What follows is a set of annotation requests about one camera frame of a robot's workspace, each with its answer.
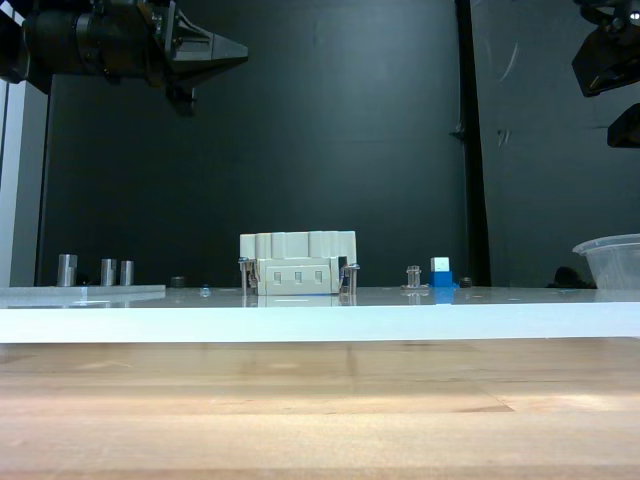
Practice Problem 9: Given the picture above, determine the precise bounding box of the blue socket holder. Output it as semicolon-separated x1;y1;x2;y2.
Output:
429;270;459;291

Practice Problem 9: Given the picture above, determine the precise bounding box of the large notched metal cylinder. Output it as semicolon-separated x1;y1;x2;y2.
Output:
57;253;80;288

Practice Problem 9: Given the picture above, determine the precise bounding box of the beige connector socket base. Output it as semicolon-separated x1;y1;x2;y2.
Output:
239;230;359;296

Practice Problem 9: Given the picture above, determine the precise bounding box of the clear plastic peg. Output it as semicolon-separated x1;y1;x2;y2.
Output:
399;265;431;293

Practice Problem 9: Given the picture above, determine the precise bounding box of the white board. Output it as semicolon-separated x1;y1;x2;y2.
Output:
0;285;640;345

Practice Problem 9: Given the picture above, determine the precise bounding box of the light grey upright panel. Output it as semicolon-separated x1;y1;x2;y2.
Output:
0;77;52;289

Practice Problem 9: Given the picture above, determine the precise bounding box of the black frame post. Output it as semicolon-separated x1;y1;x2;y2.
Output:
452;0;495;287

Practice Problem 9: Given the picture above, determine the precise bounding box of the black rounded object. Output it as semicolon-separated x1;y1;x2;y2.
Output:
552;266;599;291

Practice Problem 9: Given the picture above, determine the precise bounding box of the clear plastic tub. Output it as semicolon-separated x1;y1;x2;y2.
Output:
572;233;640;304

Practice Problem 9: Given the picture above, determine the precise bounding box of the clear acrylic plate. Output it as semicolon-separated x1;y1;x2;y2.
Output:
0;284;168;309

